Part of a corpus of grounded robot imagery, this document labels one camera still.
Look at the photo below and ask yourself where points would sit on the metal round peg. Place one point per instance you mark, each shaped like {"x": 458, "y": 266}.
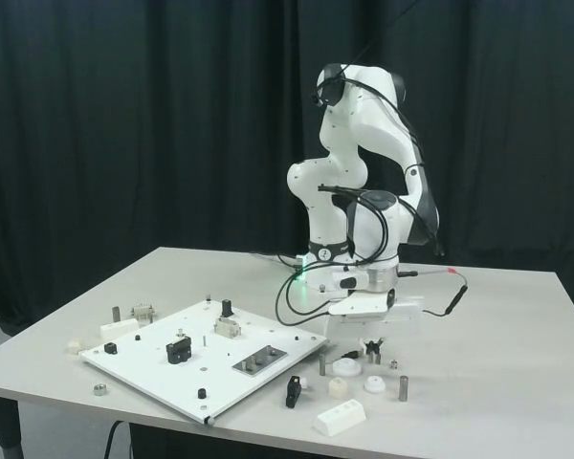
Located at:
{"x": 404, "y": 388}
{"x": 322, "y": 365}
{"x": 115, "y": 314}

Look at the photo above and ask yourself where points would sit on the white task board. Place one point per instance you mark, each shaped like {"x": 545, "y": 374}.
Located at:
{"x": 139, "y": 363}

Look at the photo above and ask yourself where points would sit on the black curtain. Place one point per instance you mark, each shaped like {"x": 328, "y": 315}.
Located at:
{"x": 124, "y": 119}

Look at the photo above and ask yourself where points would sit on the grey D-SUB plug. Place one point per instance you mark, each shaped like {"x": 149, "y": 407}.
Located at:
{"x": 142, "y": 310}

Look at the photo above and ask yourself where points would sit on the black table leg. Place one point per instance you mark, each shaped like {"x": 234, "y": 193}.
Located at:
{"x": 2, "y": 425}

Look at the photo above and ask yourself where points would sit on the white holder with holes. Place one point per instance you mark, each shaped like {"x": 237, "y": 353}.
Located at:
{"x": 339, "y": 420}
{"x": 119, "y": 329}

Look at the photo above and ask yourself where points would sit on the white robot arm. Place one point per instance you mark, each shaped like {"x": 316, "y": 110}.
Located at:
{"x": 344, "y": 143}

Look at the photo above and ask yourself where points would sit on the small metal nut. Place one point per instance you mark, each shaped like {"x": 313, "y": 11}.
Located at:
{"x": 99, "y": 389}

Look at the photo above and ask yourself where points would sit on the white large gear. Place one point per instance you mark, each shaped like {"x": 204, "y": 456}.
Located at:
{"x": 344, "y": 369}

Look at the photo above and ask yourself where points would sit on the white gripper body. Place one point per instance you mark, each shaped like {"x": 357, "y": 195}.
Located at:
{"x": 406, "y": 320}

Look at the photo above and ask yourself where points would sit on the black plug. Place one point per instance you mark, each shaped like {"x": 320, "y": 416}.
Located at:
{"x": 293, "y": 392}

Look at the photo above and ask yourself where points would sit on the white small gear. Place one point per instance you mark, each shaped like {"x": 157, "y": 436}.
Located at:
{"x": 338, "y": 388}

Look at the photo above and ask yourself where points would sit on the small white block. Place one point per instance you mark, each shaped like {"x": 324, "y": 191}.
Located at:
{"x": 75, "y": 347}

